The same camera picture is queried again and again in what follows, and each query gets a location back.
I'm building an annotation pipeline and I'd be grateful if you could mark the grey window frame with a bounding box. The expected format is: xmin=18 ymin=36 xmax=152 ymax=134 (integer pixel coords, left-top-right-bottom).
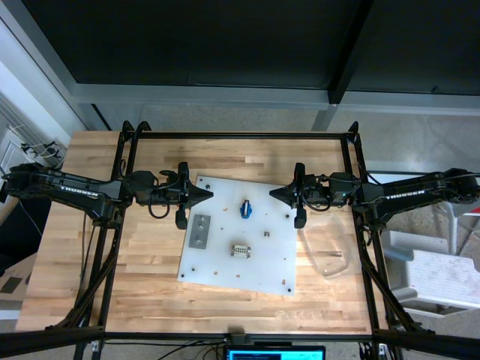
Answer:
xmin=0 ymin=0 xmax=480 ymax=113

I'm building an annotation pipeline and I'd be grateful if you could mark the black window pillar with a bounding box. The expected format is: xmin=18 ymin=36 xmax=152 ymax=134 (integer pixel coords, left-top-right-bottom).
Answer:
xmin=328 ymin=0 xmax=376 ymax=104

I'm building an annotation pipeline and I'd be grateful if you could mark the laptop screen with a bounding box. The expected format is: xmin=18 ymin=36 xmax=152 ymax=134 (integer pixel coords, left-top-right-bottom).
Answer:
xmin=223 ymin=344 xmax=326 ymax=360

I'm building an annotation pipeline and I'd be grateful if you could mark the black table frame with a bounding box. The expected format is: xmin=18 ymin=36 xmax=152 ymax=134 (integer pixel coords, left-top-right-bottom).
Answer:
xmin=0 ymin=119 xmax=480 ymax=360

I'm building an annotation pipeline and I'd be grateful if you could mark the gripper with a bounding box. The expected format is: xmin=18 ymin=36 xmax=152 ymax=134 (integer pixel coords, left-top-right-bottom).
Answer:
xmin=268 ymin=162 xmax=332 ymax=230
xmin=155 ymin=162 xmax=214 ymax=230

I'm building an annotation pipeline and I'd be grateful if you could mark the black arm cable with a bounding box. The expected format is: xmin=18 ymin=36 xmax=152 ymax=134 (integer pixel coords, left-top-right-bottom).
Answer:
xmin=147 ymin=200 xmax=170 ymax=221
xmin=299 ymin=172 xmax=341 ymax=213

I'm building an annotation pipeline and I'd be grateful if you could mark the white step stool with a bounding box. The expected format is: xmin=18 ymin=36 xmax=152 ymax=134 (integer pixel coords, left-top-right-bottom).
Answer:
xmin=382 ymin=204 xmax=480 ymax=320

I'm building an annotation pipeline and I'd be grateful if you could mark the grey aluminium plate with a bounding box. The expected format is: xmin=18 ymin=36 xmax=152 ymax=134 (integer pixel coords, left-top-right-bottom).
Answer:
xmin=188 ymin=214 xmax=212 ymax=250

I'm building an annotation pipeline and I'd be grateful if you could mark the large blue connector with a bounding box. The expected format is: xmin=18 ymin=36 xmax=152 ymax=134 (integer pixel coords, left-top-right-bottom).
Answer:
xmin=238 ymin=199 xmax=254 ymax=221

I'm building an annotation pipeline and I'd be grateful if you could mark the cardboard box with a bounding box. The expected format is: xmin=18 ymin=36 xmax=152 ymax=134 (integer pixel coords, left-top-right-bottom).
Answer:
xmin=0 ymin=253 xmax=38 ymax=301

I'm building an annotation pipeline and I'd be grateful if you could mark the white mounting board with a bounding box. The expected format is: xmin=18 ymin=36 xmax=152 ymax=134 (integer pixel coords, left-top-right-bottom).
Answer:
xmin=176 ymin=174 xmax=299 ymax=297

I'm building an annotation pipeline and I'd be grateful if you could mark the clear plastic tub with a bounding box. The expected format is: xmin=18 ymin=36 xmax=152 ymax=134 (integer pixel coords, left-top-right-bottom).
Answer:
xmin=298 ymin=213 xmax=352 ymax=283

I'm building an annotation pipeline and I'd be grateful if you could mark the black camera on frame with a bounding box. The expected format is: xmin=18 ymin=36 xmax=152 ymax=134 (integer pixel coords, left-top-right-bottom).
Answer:
xmin=228 ymin=325 xmax=251 ymax=345

